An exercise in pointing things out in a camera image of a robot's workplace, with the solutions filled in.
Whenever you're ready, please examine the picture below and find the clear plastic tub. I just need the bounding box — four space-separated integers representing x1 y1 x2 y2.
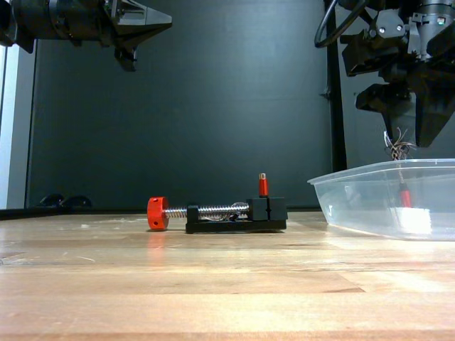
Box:
307 158 455 243

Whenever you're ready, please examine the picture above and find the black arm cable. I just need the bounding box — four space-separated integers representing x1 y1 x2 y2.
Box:
314 0 367 49

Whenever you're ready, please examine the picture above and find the black vise with red knob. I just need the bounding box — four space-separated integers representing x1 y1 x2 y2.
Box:
147 195 288 234

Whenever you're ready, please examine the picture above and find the red rca connector frayed cable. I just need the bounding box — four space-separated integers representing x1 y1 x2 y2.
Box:
382 127 415 209

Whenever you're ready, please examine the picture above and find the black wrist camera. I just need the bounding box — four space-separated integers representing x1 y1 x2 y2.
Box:
340 9 408 77

